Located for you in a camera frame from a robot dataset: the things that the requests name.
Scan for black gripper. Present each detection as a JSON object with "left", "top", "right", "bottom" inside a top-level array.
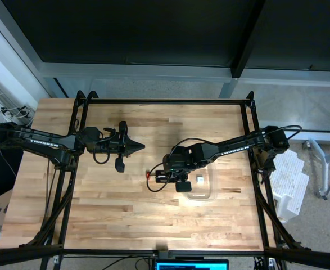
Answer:
[
  {"left": 97, "top": 120, "right": 146, "bottom": 173},
  {"left": 170, "top": 168, "right": 193, "bottom": 194}
]

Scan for clear plastic tub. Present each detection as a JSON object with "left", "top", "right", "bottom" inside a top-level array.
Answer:
[{"left": 181, "top": 162, "right": 219, "bottom": 202}]

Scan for blue laptop screen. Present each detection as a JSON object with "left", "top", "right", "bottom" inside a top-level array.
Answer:
[{"left": 153, "top": 259, "right": 229, "bottom": 270}]

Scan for white plastic step stool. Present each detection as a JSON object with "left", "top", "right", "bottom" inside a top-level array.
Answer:
[{"left": 268, "top": 151, "right": 306, "bottom": 224}]

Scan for grey metal stand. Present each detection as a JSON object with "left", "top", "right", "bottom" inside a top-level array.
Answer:
[{"left": 302, "top": 137, "right": 330, "bottom": 201}]

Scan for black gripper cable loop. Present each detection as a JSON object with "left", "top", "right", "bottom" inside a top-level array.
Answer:
[{"left": 146, "top": 164, "right": 179, "bottom": 193}]

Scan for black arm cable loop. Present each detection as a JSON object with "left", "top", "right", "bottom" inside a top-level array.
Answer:
[{"left": 92, "top": 146, "right": 111, "bottom": 165}]

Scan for black right forearm cable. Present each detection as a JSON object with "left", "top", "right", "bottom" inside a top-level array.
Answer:
[{"left": 169, "top": 137, "right": 213, "bottom": 158}]

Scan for grey aluminium partition frame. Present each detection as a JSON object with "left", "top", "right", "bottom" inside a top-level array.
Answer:
[{"left": 0, "top": 0, "right": 330, "bottom": 99}]

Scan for black table frame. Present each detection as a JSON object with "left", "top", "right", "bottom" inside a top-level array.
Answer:
[{"left": 0, "top": 90, "right": 330, "bottom": 270}]

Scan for white power strip cables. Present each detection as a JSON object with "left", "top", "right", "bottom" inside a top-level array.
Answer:
[{"left": 0, "top": 105, "right": 32, "bottom": 124}]

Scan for black right shoulder cable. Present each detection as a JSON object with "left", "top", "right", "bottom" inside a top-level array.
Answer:
[{"left": 261, "top": 125, "right": 303, "bottom": 141}]

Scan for black vertical room post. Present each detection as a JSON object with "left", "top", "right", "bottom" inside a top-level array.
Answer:
[{"left": 230, "top": 0, "right": 266, "bottom": 79}]

